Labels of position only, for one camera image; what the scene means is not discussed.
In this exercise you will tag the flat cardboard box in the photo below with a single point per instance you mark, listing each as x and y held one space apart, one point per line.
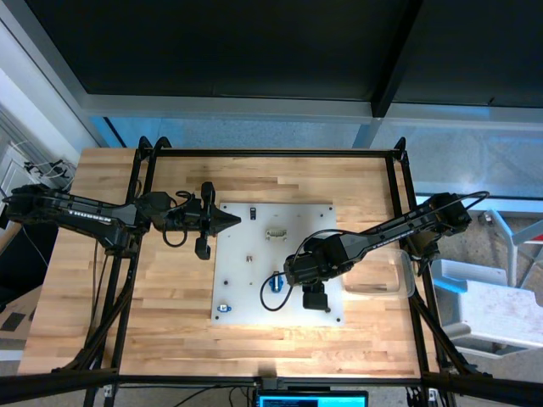
21 309

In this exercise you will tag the black aluminium table frame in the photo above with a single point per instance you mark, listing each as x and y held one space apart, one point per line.
271 153

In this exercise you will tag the beige connector housing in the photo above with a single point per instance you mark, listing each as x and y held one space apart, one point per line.
276 234

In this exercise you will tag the black upright plug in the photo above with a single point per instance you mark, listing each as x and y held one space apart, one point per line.
253 213

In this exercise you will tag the grey metal chair frame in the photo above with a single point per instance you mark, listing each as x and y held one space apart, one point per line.
512 263

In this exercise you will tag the clear plastic tub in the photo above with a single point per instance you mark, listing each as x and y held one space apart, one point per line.
407 275

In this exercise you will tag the white step stool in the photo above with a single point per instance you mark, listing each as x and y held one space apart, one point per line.
492 309

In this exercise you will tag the blue square mount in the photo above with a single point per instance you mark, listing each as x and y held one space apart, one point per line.
217 308

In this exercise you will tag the blue round holder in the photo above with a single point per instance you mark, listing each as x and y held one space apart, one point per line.
270 284

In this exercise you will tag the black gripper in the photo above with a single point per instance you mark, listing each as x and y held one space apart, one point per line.
205 212
316 301

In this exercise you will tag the black block with silver top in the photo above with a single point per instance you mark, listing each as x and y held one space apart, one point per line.
277 283

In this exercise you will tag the small black camera box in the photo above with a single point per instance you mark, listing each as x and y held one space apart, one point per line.
268 379

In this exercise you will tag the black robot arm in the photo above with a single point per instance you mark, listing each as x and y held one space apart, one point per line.
85 214
388 239

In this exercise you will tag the black window post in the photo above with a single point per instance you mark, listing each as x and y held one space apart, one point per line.
394 63

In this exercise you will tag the white taskboard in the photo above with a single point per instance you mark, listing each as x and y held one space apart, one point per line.
237 297

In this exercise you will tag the laptop screen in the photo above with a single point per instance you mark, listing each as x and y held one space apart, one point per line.
309 400

